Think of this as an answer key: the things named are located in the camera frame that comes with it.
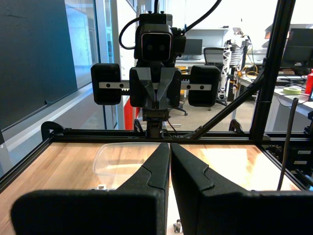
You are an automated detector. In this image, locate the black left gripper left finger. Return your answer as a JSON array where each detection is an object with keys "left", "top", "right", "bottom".
[{"left": 11, "top": 143, "right": 171, "bottom": 235}]

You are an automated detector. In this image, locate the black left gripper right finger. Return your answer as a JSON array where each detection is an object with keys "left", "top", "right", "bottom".
[{"left": 171, "top": 143, "right": 313, "bottom": 235}]

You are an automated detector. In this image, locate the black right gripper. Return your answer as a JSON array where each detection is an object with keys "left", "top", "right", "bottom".
[{"left": 90, "top": 63, "right": 221, "bottom": 110}]

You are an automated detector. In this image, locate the red panel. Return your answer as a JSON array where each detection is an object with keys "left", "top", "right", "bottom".
[{"left": 123, "top": 95, "right": 134, "bottom": 130}]

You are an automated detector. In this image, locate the white office desk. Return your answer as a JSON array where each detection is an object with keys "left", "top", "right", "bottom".
[
  {"left": 238, "top": 73, "right": 313, "bottom": 133},
  {"left": 175, "top": 27, "right": 265, "bottom": 74}
]

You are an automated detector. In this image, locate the clear plastic tub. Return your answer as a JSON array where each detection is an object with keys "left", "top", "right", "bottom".
[{"left": 92, "top": 142, "right": 162, "bottom": 178}]

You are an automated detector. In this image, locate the black computer monitor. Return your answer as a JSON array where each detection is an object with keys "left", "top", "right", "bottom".
[
  {"left": 182, "top": 39, "right": 203, "bottom": 61},
  {"left": 280, "top": 28, "right": 313, "bottom": 70}
]

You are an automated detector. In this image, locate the black office chair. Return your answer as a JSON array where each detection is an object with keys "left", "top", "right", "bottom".
[{"left": 171, "top": 47, "right": 229, "bottom": 116}]

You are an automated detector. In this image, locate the black upright rod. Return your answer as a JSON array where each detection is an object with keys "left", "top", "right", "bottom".
[{"left": 276, "top": 97, "right": 299, "bottom": 192}]

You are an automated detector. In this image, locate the white striped robot figure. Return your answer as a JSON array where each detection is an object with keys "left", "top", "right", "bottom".
[{"left": 218, "top": 26, "right": 253, "bottom": 100}]

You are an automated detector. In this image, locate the glass partition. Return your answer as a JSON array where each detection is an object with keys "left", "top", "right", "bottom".
[{"left": 65, "top": 0, "right": 137, "bottom": 130}]

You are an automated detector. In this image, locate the green tape roll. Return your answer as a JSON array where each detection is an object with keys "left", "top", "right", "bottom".
[{"left": 283, "top": 86, "right": 302, "bottom": 95}]

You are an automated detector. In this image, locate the red bottle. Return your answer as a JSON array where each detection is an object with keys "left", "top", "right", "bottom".
[{"left": 304, "top": 69, "right": 313, "bottom": 95}]

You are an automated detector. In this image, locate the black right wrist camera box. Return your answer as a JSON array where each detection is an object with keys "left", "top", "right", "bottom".
[{"left": 134, "top": 24, "right": 177, "bottom": 62}]

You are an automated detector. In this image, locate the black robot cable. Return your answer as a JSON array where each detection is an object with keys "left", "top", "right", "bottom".
[
  {"left": 183, "top": 0, "right": 223, "bottom": 31},
  {"left": 118, "top": 18, "right": 141, "bottom": 50}
]

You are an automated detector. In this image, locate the black aluminium frame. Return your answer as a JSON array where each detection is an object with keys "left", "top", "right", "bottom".
[{"left": 0, "top": 0, "right": 313, "bottom": 194}]

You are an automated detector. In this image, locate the black frame corner bracket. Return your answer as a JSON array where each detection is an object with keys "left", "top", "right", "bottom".
[
  {"left": 228, "top": 119, "right": 245, "bottom": 134},
  {"left": 41, "top": 121, "right": 65, "bottom": 135}
]

